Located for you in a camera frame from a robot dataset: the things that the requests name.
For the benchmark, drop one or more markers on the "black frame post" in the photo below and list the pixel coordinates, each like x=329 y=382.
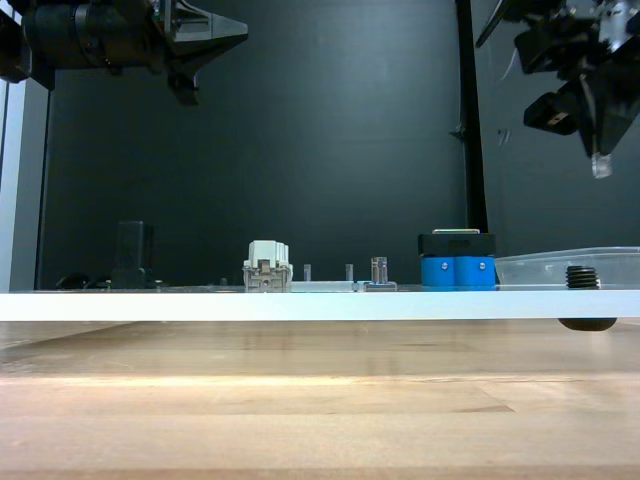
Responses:
x=475 y=175

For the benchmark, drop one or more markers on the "silver cylindrical connector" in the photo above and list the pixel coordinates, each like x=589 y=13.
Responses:
x=380 y=272

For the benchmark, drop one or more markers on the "blue two-lobed mount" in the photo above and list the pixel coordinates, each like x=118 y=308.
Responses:
x=462 y=277

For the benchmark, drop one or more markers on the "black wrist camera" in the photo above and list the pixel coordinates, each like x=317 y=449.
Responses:
x=542 y=50

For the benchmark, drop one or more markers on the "black rubber foot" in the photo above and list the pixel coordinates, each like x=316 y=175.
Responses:
x=586 y=324

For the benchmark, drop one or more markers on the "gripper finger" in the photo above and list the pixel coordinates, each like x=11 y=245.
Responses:
x=205 y=52
x=589 y=110
x=230 y=29
x=612 y=110

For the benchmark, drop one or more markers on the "clear plastic tub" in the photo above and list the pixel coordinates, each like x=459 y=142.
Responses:
x=540 y=272

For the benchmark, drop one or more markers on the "beige industrial connector housing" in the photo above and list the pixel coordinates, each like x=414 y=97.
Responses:
x=267 y=265

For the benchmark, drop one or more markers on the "silver connector plate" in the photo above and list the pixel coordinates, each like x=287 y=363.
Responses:
x=456 y=231

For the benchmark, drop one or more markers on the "low black fixture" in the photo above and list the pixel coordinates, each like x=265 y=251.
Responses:
x=75 y=281

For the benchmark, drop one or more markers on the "black connector block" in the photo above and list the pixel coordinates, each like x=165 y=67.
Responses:
x=435 y=246

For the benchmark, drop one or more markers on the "clear plastic bar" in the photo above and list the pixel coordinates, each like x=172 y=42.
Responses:
x=320 y=286

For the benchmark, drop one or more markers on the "black threaded screw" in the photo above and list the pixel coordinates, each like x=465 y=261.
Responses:
x=582 y=278

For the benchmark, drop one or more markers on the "white task board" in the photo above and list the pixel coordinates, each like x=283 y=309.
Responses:
x=320 y=305

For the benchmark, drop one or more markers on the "tall black connector housing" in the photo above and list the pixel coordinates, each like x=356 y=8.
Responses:
x=131 y=255

